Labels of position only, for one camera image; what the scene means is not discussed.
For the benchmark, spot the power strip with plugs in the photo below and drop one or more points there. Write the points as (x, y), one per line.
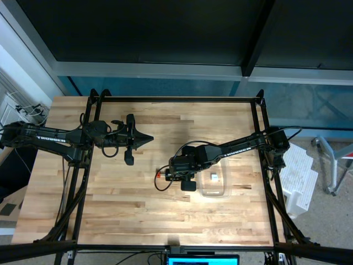
(27, 110)

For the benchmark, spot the black clamp with red knob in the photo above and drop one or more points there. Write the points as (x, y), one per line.
(158, 174)

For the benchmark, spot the grey metal chair frame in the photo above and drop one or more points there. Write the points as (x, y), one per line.
(333, 171)

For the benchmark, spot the white plastic step stool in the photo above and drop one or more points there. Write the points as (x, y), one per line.
(298, 187)

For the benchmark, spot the black aluminium frame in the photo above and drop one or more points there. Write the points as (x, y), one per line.
(124, 246)

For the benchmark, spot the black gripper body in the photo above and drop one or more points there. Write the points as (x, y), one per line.
(129, 138)
(183, 165)

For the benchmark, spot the black table-level camera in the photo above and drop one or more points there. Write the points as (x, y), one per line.
(174, 249)

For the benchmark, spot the laptop screen with blue edge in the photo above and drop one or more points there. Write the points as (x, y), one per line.
(201, 260)

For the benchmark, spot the brown cardboard box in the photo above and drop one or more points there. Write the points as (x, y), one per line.
(13, 197)

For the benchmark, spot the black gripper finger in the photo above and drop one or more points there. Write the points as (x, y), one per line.
(140, 135)
(140, 141)

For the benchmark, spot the clear plastic tub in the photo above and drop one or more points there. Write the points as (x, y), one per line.
(209, 193)

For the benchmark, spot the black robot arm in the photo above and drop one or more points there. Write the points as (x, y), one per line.
(52, 138)
(240, 147)

